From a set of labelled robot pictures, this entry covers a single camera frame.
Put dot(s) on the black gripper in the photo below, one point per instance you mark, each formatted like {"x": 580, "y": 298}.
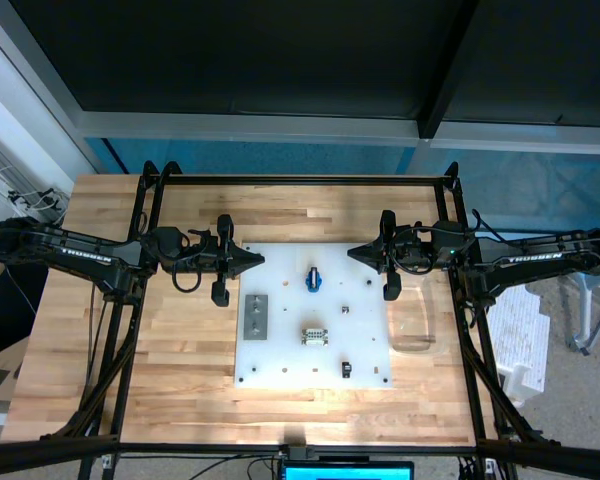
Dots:
{"x": 389, "y": 222}
{"x": 224, "y": 225}

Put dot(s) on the grey HAN10E connector insert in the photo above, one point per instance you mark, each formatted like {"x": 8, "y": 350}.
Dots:
{"x": 315, "y": 337}

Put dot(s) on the black connector block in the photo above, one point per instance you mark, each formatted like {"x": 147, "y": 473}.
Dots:
{"x": 346, "y": 368}

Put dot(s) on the grey metal plate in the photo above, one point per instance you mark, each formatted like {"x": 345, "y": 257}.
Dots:
{"x": 262, "y": 317}

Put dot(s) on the clear plastic tub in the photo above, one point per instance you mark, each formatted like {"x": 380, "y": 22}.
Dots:
{"x": 415, "y": 327}

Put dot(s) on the white task board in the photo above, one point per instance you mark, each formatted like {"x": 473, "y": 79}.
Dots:
{"x": 290, "y": 350}

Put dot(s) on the white foam block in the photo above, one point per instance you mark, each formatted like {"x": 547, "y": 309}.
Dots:
{"x": 522, "y": 340}

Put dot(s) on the grey metal stand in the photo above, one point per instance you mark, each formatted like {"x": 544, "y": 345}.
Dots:
{"x": 582, "y": 315}

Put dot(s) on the blue laptop screen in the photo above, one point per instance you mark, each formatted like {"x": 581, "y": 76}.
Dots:
{"x": 347, "y": 472}

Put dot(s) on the black box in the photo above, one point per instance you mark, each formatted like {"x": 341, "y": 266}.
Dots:
{"x": 5, "y": 320}

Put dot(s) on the brown cardboard box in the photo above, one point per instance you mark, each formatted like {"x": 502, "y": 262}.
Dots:
{"x": 7, "y": 365}

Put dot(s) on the black metal frame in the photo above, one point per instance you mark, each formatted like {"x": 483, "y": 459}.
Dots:
{"x": 300, "y": 179}

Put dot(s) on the black table camera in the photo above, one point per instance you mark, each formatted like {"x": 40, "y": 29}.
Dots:
{"x": 299, "y": 451}

